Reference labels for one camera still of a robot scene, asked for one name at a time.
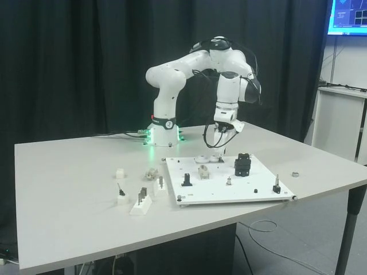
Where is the black D-SUB plug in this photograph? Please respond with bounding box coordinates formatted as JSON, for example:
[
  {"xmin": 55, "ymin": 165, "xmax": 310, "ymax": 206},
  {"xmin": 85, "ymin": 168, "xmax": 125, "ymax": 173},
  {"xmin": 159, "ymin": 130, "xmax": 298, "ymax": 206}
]
[{"xmin": 234, "ymin": 153, "xmax": 252, "ymax": 177}]

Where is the beige metal plug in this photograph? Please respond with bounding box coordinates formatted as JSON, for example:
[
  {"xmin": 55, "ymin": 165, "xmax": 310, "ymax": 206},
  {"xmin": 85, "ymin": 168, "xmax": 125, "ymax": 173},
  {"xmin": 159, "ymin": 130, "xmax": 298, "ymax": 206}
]
[{"xmin": 143, "ymin": 168, "xmax": 160, "ymax": 181}]

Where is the long white peg holder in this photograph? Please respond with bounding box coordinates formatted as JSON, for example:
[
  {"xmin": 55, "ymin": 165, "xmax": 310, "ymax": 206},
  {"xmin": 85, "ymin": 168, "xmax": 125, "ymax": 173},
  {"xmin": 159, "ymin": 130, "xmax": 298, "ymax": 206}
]
[{"xmin": 129, "ymin": 197, "xmax": 152, "ymax": 216}]

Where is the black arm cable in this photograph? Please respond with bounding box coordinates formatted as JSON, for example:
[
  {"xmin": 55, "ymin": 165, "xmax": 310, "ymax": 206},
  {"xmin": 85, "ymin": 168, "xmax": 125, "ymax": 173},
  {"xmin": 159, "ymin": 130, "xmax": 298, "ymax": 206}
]
[{"xmin": 190, "ymin": 38, "xmax": 263, "ymax": 107}]

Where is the white cabinet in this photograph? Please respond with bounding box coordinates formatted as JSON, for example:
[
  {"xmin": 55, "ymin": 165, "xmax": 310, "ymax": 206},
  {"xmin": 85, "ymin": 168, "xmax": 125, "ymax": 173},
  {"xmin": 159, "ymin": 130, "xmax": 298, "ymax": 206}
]
[{"xmin": 311, "ymin": 85, "xmax": 367, "ymax": 166}]

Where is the black curtain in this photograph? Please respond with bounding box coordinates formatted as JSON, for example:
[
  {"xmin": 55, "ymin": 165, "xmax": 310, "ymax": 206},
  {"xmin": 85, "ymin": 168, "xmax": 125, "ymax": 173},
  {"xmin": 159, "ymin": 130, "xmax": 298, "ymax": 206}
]
[{"xmin": 0, "ymin": 0, "xmax": 329, "ymax": 256}]

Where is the black cabinet under table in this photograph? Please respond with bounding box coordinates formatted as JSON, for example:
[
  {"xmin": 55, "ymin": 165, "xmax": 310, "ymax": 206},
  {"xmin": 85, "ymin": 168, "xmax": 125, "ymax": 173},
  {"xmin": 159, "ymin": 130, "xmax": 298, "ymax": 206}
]
[{"xmin": 76, "ymin": 222, "xmax": 237, "ymax": 275}]

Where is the grey cable on floor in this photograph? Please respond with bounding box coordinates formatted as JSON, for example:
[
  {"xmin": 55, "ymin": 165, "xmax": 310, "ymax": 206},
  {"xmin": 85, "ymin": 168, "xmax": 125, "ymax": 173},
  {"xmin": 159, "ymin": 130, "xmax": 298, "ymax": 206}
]
[{"xmin": 236, "ymin": 219, "xmax": 367, "ymax": 275}]

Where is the black cable on table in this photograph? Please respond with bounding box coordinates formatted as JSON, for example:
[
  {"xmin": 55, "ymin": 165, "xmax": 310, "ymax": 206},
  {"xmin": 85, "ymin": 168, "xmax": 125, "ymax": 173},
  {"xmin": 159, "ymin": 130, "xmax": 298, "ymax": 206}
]
[{"xmin": 94, "ymin": 130, "xmax": 150, "ymax": 139}]

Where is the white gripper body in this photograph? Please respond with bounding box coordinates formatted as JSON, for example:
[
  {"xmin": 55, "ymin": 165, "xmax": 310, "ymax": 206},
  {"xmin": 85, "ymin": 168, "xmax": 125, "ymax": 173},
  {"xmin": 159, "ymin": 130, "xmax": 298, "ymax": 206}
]
[{"xmin": 212, "ymin": 128, "xmax": 235, "ymax": 156}]

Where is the blue screen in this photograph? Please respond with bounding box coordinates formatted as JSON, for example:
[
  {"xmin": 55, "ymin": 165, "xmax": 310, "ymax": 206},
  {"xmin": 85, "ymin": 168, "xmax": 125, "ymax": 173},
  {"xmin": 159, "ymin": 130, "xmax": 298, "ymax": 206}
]
[{"xmin": 326, "ymin": 0, "xmax": 367, "ymax": 37}]

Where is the short white peg holder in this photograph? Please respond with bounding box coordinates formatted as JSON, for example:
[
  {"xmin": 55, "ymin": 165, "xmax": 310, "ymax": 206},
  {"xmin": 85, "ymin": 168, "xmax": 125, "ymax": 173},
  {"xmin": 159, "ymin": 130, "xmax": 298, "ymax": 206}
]
[{"xmin": 153, "ymin": 182, "xmax": 167, "ymax": 197}]

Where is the black looped wrist cable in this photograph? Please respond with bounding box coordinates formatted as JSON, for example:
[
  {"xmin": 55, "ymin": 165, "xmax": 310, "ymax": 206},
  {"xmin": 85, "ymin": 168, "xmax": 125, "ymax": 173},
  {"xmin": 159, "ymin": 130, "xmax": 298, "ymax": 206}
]
[{"xmin": 202, "ymin": 122, "xmax": 228, "ymax": 150}]

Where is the white task board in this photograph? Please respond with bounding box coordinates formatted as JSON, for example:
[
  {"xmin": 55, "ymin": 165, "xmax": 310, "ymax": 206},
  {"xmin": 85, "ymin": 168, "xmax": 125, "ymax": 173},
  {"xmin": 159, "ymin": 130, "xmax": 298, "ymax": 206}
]
[{"xmin": 161, "ymin": 153, "xmax": 299, "ymax": 207}]

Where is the black table leg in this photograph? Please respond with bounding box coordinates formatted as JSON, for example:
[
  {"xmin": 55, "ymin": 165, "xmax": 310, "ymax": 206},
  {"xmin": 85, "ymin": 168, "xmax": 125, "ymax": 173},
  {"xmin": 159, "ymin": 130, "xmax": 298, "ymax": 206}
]
[{"xmin": 335, "ymin": 187, "xmax": 361, "ymax": 275}]

